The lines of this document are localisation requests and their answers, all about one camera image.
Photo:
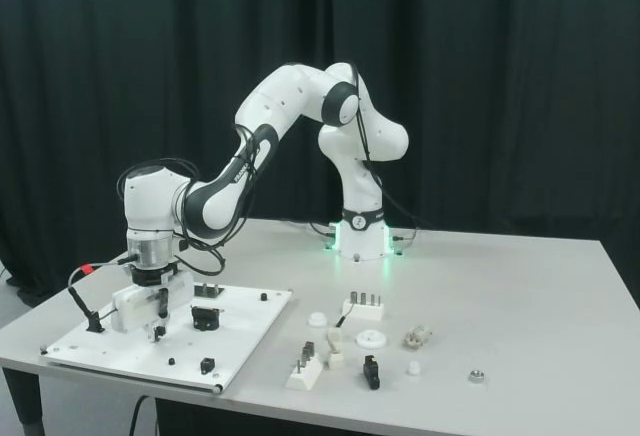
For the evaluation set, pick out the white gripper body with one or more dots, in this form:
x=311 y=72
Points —
x=145 y=306

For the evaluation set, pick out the metal BNC plug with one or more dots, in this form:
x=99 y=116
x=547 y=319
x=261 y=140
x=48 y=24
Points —
x=156 y=337

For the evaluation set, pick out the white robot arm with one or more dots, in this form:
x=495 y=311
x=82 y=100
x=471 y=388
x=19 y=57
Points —
x=280 y=101

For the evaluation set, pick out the white task board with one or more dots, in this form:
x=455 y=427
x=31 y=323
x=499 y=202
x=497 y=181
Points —
x=240 y=326

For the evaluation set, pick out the white square peg holder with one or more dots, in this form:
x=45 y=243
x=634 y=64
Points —
x=302 y=380

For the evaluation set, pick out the dark grey table leg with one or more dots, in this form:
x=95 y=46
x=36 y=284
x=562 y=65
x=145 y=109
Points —
x=22 y=406

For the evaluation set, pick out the white medium gear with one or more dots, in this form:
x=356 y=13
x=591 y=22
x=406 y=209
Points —
x=316 y=319

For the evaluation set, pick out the small white plug holder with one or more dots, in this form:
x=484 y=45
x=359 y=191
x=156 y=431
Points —
x=336 y=358

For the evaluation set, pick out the white round peg holder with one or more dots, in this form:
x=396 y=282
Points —
x=365 y=312

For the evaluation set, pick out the white large gear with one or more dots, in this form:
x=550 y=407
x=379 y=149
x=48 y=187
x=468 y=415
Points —
x=371 y=340

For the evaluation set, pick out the black D-SUB plug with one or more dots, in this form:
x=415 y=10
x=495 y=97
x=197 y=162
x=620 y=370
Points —
x=370 y=371

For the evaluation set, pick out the black curtain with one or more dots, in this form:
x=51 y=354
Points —
x=150 y=56

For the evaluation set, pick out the white small gear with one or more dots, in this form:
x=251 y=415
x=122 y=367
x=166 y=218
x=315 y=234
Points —
x=412 y=368

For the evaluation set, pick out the metal nut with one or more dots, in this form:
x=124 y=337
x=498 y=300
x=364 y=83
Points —
x=474 y=376

